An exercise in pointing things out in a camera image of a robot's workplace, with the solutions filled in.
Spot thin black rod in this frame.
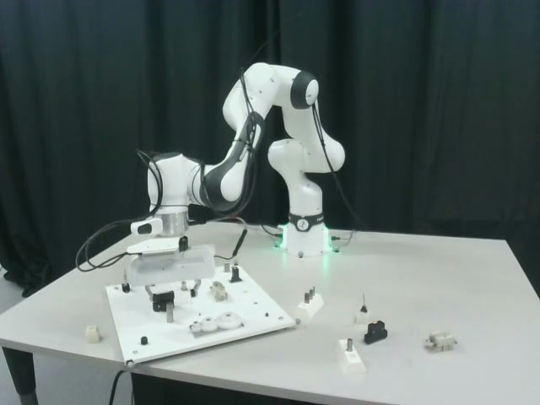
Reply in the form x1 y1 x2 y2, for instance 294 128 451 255
230 228 250 259

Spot black cable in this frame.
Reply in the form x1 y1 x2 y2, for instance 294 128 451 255
75 219 141 273
234 40 271 164
309 100 360 232
110 358 133 405

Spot silver ring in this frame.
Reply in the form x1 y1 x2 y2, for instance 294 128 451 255
156 212 189 238

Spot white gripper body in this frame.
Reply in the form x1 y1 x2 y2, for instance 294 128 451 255
127 245 218 289

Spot black D-SUB plug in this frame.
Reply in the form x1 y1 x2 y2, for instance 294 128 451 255
363 321 390 345

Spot flat white plate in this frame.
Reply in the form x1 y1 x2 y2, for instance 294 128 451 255
127 237 183 256

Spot white task board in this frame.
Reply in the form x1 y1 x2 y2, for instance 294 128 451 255
104 262 297 366

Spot white large gear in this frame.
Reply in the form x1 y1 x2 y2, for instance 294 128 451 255
215 311 245 332

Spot beige connector plug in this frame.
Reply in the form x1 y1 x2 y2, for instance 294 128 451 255
209 281 230 303
424 332 456 352

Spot black curtains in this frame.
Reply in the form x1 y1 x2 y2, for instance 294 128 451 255
0 0 540 299

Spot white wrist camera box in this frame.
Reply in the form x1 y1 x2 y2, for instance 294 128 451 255
129 218 164 236

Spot black table leg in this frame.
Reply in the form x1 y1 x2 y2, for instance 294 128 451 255
1 345 34 405

